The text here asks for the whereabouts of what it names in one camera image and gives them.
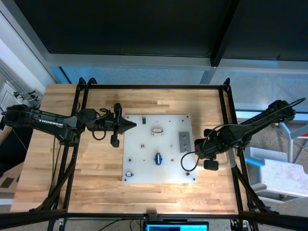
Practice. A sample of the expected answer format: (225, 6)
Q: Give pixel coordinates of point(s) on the cardboard box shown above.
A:
(9, 178)

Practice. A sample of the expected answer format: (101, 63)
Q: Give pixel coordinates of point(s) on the grey multi-pin connector housing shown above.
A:
(157, 132)

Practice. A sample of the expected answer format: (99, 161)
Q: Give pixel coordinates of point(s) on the table-level camera on bracket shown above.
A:
(152, 215)

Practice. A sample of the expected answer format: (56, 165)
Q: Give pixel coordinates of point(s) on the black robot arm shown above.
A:
(260, 124)
(48, 121)

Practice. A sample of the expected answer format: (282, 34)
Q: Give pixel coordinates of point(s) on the grey metal plate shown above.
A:
(188, 144)

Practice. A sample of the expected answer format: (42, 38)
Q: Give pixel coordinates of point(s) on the white metal stool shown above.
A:
(290, 144)

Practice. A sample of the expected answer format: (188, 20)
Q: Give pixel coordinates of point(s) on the screen with blue edge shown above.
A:
(175, 227)

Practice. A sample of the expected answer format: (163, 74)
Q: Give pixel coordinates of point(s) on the black round knob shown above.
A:
(187, 173)

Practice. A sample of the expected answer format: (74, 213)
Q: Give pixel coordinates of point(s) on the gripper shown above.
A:
(116, 125)
(210, 151)

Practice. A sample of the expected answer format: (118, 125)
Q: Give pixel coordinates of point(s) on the small black socket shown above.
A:
(144, 120)

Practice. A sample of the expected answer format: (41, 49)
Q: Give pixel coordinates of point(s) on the white power strip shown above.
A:
(31, 96)

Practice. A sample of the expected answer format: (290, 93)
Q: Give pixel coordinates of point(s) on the clear plastic tub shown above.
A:
(231, 160)

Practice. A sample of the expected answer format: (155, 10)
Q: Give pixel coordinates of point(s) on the blue square mount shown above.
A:
(125, 174)

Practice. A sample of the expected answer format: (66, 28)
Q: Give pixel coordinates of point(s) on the blue round connector mount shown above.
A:
(154, 160)

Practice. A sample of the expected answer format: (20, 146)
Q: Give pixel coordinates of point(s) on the white taskboard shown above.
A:
(158, 170)

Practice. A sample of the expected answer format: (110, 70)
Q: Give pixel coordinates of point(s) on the black metal frame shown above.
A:
(154, 86)

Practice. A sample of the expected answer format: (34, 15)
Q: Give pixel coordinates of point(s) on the large white crate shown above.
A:
(284, 178)

